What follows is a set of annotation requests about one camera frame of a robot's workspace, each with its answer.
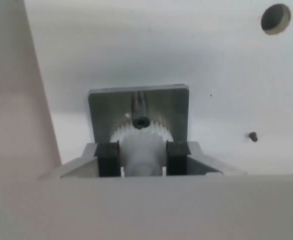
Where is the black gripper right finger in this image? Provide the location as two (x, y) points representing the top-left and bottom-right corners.
(165, 140), (248, 177)

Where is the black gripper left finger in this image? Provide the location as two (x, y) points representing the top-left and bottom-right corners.
(38, 140), (121, 180)

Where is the white small gear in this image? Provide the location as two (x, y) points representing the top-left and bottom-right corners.
(109, 120), (173, 178)

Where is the white task board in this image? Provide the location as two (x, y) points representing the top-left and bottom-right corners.
(23, 0), (293, 176)

